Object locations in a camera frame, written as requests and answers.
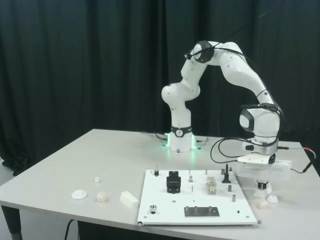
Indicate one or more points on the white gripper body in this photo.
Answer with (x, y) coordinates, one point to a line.
(265, 171)

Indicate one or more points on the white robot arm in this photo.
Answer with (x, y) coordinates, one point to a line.
(237, 67)

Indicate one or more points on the white peg holder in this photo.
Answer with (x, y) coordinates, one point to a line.
(262, 193)

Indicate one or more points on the metal peg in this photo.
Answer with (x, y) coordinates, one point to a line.
(229, 188)
(234, 198)

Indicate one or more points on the medium white gear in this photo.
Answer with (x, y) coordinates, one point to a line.
(272, 199)

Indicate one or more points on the beige cube holder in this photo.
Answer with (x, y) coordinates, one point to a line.
(261, 204)
(101, 197)

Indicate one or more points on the black USB plug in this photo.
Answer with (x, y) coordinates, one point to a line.
(226, 176)

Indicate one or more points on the grey metal connector housing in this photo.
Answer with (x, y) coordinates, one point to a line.
(210, 187)

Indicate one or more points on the white task board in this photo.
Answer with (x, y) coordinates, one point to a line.
(200, 200)

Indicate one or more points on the small metal bolt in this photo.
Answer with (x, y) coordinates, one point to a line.
(190, 178)

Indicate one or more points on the black D-SUB plug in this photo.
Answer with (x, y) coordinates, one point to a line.
(173, 184)

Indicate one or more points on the small black plug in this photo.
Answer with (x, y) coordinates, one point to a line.
(156, 172)

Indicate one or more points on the long white holder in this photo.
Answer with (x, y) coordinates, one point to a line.
(129, 200)

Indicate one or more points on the small white gear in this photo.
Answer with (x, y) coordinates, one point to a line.
(97, 179)

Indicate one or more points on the large white gear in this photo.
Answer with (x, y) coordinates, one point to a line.
(79, 194)

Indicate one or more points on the black curtains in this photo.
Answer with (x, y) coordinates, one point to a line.
(75, 62)

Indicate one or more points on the black table leg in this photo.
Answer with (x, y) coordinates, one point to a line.
(11, 222)

